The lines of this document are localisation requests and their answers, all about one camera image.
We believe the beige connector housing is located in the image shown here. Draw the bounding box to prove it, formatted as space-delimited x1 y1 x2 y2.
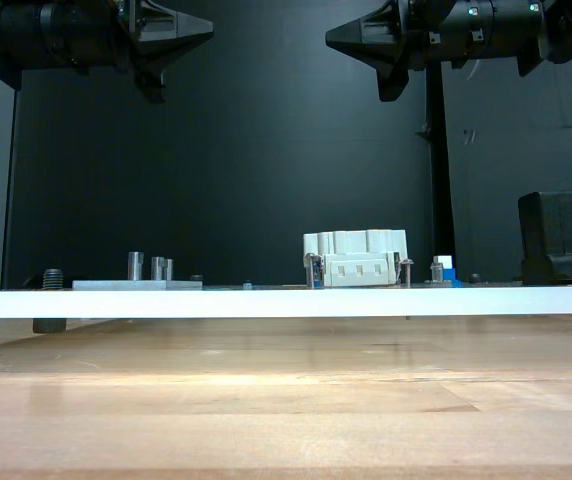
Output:
301 228 408 289

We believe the grey metal plate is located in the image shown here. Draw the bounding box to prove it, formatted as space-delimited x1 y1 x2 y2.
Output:
71 279 203 291

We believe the small connector block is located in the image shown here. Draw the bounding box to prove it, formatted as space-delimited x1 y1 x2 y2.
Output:
429 254 460 287

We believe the white task board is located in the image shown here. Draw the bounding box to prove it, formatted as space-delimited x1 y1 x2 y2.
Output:
0 283 572 321

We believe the black socket housing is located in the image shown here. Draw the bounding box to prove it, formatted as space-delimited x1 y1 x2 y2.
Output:
513 188 572 287

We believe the black room pillar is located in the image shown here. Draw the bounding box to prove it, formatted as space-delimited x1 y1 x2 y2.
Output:
415 59 456 286

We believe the black board foot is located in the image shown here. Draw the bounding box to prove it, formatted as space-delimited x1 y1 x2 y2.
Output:
30 318 67 335

